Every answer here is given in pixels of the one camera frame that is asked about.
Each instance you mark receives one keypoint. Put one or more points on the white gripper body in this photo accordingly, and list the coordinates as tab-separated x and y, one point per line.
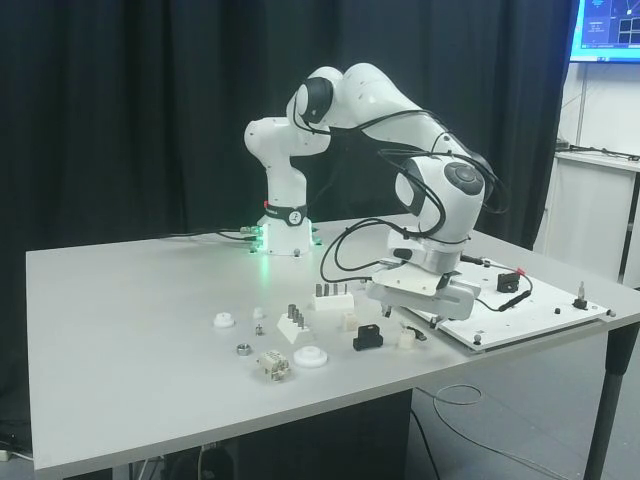
452	302

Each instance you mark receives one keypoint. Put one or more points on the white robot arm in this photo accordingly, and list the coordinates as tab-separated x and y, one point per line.
280	200

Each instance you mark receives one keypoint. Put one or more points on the black D-SUB plug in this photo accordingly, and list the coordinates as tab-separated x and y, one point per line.
368	340

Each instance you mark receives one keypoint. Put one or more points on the black USB plug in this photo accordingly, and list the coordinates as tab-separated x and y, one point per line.
419	335

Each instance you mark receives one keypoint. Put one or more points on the white cube plug holder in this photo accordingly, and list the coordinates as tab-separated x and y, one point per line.
351	321
406	341

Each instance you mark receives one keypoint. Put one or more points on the white square peg holder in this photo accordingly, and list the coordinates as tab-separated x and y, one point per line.
332	302

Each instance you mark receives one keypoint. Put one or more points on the metal round peg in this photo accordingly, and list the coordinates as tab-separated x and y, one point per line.
297	316
290	309
302	322

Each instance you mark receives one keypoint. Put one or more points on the white task board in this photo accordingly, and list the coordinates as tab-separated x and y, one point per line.
540	310

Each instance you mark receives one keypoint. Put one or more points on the white large gear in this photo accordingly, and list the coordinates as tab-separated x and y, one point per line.
310	357

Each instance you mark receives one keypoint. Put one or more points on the white round peg holder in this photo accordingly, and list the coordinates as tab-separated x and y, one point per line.
292	332

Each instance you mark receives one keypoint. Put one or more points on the beige metal waterproof plug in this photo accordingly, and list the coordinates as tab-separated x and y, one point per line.
272	367

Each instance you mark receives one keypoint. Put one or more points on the white small gear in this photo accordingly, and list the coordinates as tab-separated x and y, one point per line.
257	313

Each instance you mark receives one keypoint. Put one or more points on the metal hex bolt nut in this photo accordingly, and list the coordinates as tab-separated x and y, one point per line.
243	350

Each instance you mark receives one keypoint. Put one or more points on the white medium gear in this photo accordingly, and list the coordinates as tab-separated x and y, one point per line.
224	321

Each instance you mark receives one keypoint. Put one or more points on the white cabinet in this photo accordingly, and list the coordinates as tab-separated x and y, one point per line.
590	215

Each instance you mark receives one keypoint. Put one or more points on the dark table leg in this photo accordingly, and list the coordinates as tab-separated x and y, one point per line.
607	410

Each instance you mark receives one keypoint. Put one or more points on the blue screen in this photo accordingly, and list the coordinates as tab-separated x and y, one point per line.
607	30

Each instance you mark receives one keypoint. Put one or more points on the black curtain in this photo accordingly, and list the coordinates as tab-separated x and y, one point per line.
125	100

